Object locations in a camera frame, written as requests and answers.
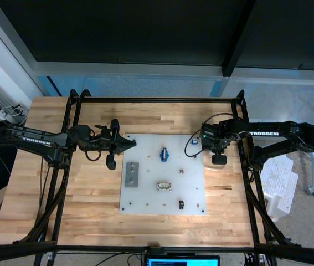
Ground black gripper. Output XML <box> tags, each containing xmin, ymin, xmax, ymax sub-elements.
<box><xmin>200</xmin><ymin>123</ymin><xmax>231</xmax><ymax>167</ymax></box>
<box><xmin>97</xmin><ymin>119</ymin><xmax>137</xmax><ymax>171</ymax></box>

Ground blue clamp connector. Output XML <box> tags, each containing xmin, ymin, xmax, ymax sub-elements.
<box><xmin>158</xmin><ymin>147</ymin><xmax>171</xmax><ymax>162</ymax></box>

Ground beige multi-pin connector housing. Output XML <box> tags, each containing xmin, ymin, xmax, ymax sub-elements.
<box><xmin>156</xmin><ymin>181</ymin><xmax>173</xmax><ymax>192</ymax></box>

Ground clear plastic tub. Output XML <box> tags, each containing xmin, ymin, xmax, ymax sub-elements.
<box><xmin>202</xmin><ymin>144</ymin><xmax>229</xmax><ymax>171</ymax></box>

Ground grey metal plate with pegs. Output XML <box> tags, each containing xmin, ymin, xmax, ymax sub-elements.
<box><xmin>123</xmin><ymin>161</ymin><xmax>140</xmax><ymax>189</ymax></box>

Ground white task board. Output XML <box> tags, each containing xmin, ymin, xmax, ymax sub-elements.
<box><xmin>119</xmin><ymin>133</ymin><xmax>208</xmax><ymax>216</ymax></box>

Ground white foam block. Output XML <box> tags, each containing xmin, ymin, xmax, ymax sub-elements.
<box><xmin>259</xmin><ymin>155</ymin><xmax>299</xmax><ymax>223</ymax></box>

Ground laptop screen with blue edge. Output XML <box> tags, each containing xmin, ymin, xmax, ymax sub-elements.
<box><xmin>145</xmin><ymin>254</ymin><xmax>220</xmax><ymax>266</ymax></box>

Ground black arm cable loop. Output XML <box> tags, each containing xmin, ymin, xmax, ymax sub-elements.
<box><xmin>85</xmin><ymin>144</ymin><xmax>104</xmax><ymax>162</ymax></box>
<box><xmin>184</xmin><ymin>130</ymin><xmax>212</xmax><ymax>157</ymax></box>

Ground black metal frame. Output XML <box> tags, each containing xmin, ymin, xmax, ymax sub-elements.
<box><xmin>0</xmin><ymin>88</ymin><xmax>314</xmax><ymax>266</ymax></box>

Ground black table camera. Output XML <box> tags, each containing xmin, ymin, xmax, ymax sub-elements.
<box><xmin>147</xmin><ymin>241</ymin><xmax>166</xmax><ymax>255</ymax></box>

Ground black and white cables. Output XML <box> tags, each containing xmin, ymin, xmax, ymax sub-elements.
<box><xmin>0</xmin><ymin>103</ymin><xmax>29</xmax><ymax>122</ymax></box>

